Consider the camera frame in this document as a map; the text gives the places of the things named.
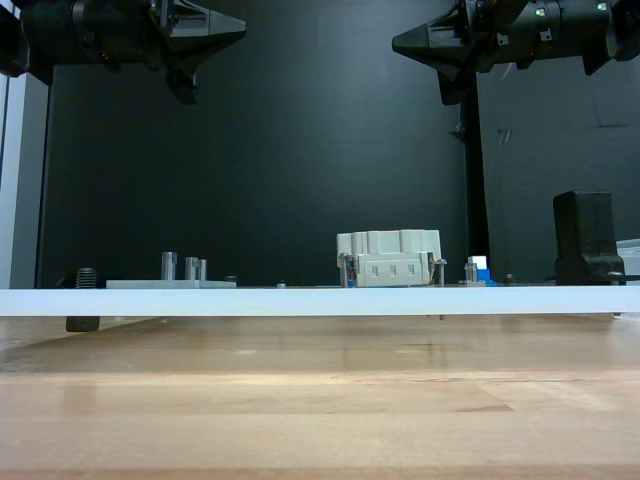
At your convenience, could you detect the small terminal block connector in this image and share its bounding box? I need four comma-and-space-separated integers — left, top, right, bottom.
462, 254, 494, 287

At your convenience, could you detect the black frame post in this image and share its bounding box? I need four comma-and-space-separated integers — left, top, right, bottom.
449, 64, 491, 287

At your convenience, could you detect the white task board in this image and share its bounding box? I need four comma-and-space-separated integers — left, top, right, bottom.
0, 287, 640, 318

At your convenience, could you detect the flat aluminium plate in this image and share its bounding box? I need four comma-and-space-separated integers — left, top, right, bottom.
105, 279, 237, 290

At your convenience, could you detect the black rubber foot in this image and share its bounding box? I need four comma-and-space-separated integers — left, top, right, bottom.
65, 315, 100, 333

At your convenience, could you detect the grey multi-pin connector housing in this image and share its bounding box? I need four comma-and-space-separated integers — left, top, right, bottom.
336, 228, 444, 289

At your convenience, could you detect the black USB socket housing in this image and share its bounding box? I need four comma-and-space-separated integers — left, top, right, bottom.
544, 191, 627, 287

